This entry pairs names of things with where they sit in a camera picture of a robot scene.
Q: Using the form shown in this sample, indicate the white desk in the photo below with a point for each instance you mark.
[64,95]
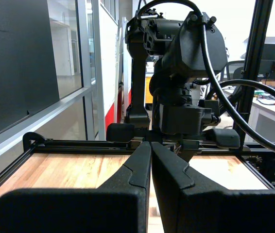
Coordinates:
[268,114]

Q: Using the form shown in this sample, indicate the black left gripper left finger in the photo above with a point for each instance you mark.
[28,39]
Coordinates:
[67,211]

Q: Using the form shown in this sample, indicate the yellow cabinet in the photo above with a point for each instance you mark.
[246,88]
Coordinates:
[149,89]

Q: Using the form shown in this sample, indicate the black curved frame bracket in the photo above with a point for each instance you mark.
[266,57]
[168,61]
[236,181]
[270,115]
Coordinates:
[29,137]

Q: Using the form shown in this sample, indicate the black aluminium frame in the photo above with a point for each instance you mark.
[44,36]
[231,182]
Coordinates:
[254,60]

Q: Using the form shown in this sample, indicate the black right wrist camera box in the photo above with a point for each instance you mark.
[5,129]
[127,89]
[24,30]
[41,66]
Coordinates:
[183,119]

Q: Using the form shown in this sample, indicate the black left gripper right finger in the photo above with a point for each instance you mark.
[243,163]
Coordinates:
[212,211]

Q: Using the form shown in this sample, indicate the grey office chair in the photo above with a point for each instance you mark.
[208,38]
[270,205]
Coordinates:
[234,69]

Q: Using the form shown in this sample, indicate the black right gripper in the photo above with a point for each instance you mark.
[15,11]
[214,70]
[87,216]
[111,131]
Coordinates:
[120,132]

